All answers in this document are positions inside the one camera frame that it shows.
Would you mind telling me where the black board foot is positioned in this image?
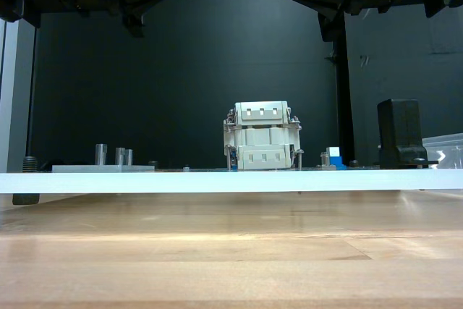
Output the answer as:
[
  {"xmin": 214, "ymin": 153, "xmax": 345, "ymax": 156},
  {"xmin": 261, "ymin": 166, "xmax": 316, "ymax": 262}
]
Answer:
[{"xmin": 12, "ymin": 192, "xmax": 41, "ymax": 206}]

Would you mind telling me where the beige HAN10E socket base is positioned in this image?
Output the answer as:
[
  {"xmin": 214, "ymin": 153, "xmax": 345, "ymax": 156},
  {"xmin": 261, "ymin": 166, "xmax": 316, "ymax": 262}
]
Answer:
[{"xmin": 224, "ymin": 143, "xmax": 305, "ymax": 172}]

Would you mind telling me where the clear plastic tub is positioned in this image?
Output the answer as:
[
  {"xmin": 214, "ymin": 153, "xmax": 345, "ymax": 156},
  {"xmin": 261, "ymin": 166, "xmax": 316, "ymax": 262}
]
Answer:
[{"xmin": 421, "ymin": 134, "xmax": 463, "ymax": 171}]

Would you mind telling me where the blue and white plug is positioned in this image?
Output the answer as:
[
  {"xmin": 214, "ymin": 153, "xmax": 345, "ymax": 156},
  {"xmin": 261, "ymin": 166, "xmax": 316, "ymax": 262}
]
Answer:
[{"xmin": 326, "ymin": 146, "xmax": 344, "ymax": 169}]

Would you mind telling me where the black clamp block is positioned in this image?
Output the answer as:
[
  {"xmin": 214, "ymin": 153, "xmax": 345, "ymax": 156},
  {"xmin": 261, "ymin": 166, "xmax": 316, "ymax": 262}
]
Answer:
[{"xmin": 377, "ymin": 98, "xmax": 441, "ymax": 170}]

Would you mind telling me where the grey metal plate with pegs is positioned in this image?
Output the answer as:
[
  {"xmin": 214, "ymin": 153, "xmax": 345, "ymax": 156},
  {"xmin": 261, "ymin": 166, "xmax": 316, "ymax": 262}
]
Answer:
[{"xmin": 51, "ymin": 143, "xmax": 156, "ymax": 173}]

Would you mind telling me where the beige HAN10E connector insert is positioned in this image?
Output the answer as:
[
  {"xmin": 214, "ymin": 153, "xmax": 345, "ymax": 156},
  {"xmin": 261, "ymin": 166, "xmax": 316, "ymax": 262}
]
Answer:
[{"xmin": 223, "ymin": 101, "xmax": 303, "ymax": 147}]

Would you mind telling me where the white task board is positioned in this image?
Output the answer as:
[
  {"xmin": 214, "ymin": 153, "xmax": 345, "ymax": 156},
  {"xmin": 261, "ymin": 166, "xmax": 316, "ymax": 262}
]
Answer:
[{"xmin": 0, "ymin": 169, "xmax": 463, "ymax": 195}]

